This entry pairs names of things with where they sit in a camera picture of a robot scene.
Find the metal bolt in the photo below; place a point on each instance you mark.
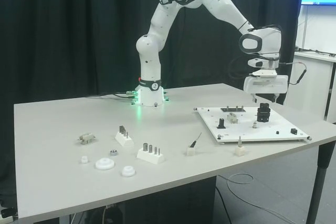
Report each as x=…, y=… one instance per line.
x=113, y=152

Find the medium metal square peg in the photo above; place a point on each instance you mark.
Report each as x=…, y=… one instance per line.
x=125, y=133

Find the white cabinet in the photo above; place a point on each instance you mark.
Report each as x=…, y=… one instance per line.
x=312, y=82

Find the large metal round peg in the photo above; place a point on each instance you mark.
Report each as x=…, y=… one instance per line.
x=145, y=148

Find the beige metal connector plug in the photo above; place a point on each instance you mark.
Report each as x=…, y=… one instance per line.
x=87, y=140

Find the white task board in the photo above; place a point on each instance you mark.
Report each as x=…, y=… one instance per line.
x=262, y=134

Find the white small gear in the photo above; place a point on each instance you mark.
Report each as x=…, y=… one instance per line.
x=84, y=160

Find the black D-SUB plug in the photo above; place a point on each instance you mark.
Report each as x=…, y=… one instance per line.
x=263, y=113

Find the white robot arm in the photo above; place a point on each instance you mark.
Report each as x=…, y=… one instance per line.
x=152, y=51

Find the small grey metal plug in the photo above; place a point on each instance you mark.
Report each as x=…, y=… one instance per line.
x=239, y=143

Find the medium metal round peg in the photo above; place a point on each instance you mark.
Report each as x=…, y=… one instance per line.
x=151, y=149

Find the dark grey table leg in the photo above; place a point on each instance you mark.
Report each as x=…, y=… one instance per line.
x=321, y=171

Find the white square peg holder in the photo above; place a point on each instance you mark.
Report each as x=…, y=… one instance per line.
x=124, y=140

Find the small white plug holder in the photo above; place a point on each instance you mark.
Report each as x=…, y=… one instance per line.
x=239, y=152
x=191, y=151

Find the large metal square peg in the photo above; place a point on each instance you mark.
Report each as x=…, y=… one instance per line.
x=121, y=130

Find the white medium gear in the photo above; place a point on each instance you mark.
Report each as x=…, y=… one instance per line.
x=128, y=171

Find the black curtain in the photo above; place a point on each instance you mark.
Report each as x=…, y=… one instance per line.
x=65, y=24

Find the white large gear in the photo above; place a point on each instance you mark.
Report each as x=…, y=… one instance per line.
x=105, y=164

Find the small metal round peg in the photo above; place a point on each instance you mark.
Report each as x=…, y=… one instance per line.
x=155, y=151

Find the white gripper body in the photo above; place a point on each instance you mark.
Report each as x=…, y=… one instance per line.
x=265, y=85

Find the white round peg holder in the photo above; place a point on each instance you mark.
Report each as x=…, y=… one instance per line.
x=151, y=159

